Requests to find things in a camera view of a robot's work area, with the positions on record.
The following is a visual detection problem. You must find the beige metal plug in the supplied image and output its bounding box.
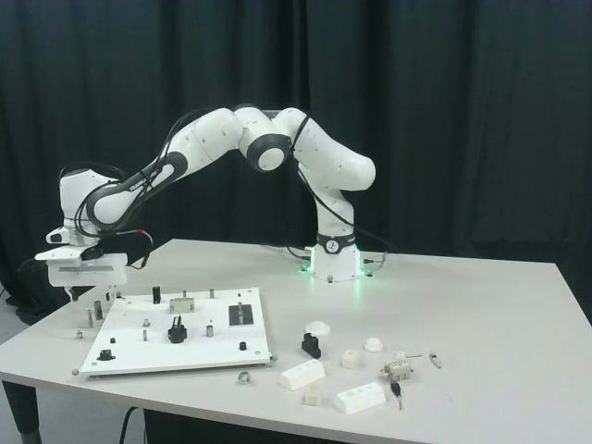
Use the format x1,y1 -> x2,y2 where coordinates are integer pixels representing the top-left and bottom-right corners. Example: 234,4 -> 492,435
381,359 -> 409,383

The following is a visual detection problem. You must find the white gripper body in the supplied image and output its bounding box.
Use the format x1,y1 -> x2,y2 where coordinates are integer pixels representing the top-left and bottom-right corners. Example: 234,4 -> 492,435
47,253 -> 129,290

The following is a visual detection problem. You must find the black curtain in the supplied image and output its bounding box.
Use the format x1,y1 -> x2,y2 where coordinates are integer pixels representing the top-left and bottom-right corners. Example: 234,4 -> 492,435
0,0 -> 592,325

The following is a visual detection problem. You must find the flat white plate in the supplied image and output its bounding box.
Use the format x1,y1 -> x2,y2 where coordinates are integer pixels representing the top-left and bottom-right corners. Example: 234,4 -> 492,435
34,246 -> 96,265

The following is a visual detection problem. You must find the black floor cable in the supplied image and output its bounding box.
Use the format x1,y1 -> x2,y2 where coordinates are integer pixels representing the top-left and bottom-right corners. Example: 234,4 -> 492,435
120,405 -> 145,444

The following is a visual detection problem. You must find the black D-SUB plug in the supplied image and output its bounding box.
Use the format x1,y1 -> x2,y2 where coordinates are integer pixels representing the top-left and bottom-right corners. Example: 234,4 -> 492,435
300,331 -> 323,358

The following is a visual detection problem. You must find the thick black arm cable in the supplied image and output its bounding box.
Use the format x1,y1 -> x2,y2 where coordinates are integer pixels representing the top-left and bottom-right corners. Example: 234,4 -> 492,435
60,108 -> 321,261

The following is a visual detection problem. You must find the white task board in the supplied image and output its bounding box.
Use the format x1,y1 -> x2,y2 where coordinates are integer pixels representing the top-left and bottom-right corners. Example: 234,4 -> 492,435
71,285 -> 278,381

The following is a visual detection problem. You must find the long white peg holder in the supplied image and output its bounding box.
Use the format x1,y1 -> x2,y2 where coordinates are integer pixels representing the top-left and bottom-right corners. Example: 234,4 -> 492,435
335,382 -> 387,414
277,361 -> 327,390

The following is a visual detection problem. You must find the dark grey table leg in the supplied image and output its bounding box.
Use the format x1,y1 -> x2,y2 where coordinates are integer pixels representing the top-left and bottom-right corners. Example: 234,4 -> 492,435
1,379 -> 39,444

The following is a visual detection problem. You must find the silver wrist ring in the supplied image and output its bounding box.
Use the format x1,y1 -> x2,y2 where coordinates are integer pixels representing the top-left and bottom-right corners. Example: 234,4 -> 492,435
68,226 -> 101,249

